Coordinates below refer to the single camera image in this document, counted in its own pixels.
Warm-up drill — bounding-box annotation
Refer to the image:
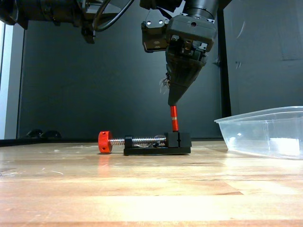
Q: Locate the black clamp hub red knob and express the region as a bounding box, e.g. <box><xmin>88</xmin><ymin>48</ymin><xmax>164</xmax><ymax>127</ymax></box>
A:
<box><xmin>98</xmin><ymin>131</ymin><xmax>192</xmax><ymax>156</ymax></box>

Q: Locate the black aluminium table frame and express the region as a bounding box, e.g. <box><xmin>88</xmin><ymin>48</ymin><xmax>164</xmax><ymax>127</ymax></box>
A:
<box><xmin>0</xmin><ymin>0</ymin><xmax>232</xmax><ymax>148</ymax></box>

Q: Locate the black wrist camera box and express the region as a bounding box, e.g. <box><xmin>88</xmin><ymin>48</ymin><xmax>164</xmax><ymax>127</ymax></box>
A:
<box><xmin>141</xmin><ymin>9</ymin><xmax>170</xmax><ymax>53</ymax></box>

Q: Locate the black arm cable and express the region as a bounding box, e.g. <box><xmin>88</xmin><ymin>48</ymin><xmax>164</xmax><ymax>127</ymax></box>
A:
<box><xmin>92</xmin><ymin>0</ymin><xmax>134</xmax><ymax>33</ymax></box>

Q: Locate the red rca connector braided cable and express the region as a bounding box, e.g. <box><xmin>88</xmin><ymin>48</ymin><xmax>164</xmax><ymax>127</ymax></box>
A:
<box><xmin>160</xmin><ymin>73</ymin><xmax>178</xmax><ymax>118</ymax></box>

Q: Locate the black curved frame bracket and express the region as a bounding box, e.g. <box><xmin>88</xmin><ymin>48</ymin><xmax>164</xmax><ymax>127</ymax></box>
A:
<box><xmin>40</xmin><ymin>130</ymin><xmax>62</xmax><ymax>139</ymax></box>

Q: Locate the clear plastic tub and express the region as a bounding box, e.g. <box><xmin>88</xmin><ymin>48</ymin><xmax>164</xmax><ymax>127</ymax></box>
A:
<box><xmin>214</xmin><ymin>106</ymin><xmax>303</xmax><ymax>160</ymax></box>

